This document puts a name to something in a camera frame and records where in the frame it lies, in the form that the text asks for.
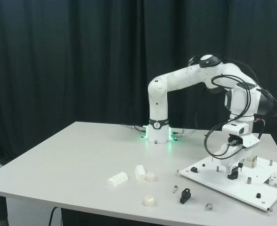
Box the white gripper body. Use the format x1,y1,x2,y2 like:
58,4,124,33
217,144,246,169

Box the black plug block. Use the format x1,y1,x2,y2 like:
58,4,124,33
227,166,239,180

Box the white task board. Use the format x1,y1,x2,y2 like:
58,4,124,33
177,153,277,212

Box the black plug with brass face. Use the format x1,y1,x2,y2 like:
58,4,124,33
179,188,192,204

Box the small white cube holder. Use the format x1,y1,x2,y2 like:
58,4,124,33
143,194,155,206

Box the white wedge-shaped holder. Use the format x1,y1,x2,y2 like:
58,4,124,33
134,165,147,180

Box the long white holder with holes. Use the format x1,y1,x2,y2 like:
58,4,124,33
107,171,129,188

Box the black curtain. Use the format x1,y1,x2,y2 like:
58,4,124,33
0,0,277,165

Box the black looped wrist cable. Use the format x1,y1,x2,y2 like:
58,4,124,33
204,74,263,159

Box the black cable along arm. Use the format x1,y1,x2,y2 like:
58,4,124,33
187,54,277,117

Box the black cable at arm foot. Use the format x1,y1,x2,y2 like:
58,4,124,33
121,123,147,133

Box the black cable under table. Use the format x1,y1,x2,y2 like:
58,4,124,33
49,206,60,226

